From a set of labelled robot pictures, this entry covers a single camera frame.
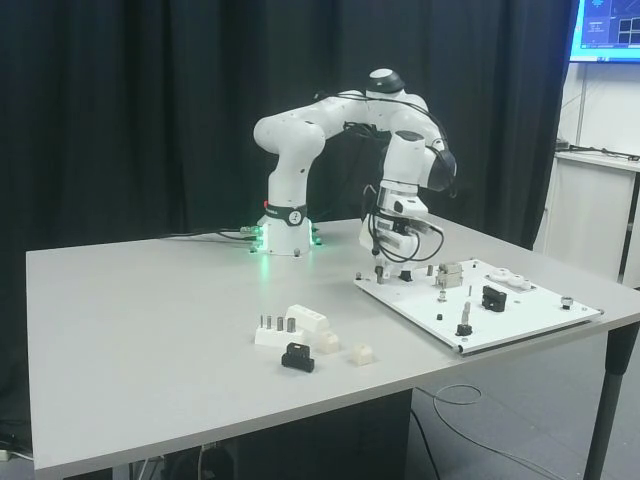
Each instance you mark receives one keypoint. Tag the blue screen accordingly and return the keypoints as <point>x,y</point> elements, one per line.
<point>610,30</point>

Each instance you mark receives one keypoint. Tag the black curtain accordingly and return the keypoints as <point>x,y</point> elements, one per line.
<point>125,100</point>

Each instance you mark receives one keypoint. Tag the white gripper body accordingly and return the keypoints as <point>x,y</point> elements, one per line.
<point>395,245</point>

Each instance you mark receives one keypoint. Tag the grey plug with black base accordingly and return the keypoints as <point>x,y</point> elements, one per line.
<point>464,327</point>

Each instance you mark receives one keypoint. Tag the metal square peg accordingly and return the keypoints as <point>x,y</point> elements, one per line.
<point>381,279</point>

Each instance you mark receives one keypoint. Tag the small cream plug holder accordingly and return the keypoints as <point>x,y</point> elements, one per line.
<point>362,355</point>
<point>329,344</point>

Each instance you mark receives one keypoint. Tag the black USB plug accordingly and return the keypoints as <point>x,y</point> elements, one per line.
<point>406,276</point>

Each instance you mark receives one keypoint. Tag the white medium gear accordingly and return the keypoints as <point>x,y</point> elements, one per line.
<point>515,280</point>

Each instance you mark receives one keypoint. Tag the black D-SUB plug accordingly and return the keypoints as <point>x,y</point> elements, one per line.
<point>297,358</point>

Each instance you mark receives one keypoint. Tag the metal BNC plug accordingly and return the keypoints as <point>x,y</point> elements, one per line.
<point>442,296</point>

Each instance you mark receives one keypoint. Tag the black Ethernet plug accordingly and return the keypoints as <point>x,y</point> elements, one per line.
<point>493,299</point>

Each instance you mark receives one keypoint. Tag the black panel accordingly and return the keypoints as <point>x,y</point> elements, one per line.
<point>310,440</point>

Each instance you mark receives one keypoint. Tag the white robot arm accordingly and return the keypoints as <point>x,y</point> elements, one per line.
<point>290,175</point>

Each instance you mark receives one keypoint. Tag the grey rectangular connector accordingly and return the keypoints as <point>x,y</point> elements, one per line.
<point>447,276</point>

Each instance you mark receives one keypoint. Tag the white small gear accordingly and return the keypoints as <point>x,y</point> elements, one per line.
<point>527,286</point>

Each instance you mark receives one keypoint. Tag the dark table leg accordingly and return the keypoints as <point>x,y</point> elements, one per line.
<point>610,400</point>

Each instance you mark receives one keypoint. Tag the white square peg holder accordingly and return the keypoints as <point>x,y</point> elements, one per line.
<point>310,320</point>

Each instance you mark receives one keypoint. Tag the very thick metal round peg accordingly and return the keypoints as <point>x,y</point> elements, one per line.
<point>290,325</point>

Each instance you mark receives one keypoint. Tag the white large gear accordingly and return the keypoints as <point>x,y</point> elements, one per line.
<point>500,274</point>

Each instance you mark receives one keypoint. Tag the white task board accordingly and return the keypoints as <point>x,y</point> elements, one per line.
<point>415,305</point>

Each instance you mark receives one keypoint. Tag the white round peg holder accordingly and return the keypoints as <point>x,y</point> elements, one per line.
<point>270,338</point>

